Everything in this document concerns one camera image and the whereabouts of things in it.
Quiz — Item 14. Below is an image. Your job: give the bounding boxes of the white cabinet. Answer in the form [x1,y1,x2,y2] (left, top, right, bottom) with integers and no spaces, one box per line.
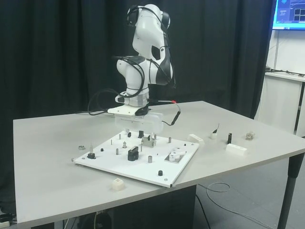
[253,71,305,137]

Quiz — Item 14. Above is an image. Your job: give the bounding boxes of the black curtains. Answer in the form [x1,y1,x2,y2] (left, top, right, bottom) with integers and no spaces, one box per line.
[0,0,279,215]

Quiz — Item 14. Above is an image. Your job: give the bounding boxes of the thin black rod red tag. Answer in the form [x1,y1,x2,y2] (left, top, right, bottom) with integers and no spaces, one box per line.
[147,98,182,126]

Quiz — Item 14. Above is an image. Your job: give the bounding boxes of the white task board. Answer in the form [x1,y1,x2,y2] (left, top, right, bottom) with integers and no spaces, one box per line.
[72,130,200,188]

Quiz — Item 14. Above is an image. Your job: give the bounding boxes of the black waterproof plug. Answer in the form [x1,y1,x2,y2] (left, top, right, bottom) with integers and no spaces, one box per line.
[87,144,97,160]

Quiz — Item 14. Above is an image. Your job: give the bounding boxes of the blue screen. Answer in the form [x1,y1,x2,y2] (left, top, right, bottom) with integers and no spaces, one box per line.
[271,0,305,31]

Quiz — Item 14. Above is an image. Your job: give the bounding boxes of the white long holder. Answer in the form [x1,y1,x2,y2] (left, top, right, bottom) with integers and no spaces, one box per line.
[188,134,205,145]
[225,143,247,156]

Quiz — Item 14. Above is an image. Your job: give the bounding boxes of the grey floor cable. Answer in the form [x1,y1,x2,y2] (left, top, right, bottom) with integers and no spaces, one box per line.
[195,182,283,229]

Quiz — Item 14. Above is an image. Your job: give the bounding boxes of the black D-SUB plug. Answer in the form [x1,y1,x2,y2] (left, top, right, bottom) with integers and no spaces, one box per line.
[127,147,140,161]

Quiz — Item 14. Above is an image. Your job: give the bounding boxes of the white power strip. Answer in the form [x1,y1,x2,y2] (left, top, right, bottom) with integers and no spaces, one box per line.
[0,211,15,228]

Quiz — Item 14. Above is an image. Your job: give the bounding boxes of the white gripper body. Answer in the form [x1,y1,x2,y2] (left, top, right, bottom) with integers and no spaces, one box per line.
[114,112,165,135]

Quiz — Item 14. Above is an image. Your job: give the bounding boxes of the black looping robot cable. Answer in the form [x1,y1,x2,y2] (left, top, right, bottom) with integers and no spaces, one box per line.
[87,88,125,117]

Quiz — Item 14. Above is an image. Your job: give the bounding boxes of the white square holder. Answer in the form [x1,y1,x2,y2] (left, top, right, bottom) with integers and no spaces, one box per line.
[110,178,123,191]

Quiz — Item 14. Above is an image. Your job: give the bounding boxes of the black cabinet under table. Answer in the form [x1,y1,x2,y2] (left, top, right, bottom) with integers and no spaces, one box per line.
[63,184,198,229]

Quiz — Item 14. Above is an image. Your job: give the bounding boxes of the grey table leg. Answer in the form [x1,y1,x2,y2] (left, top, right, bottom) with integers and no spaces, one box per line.
[277,152,304,229]

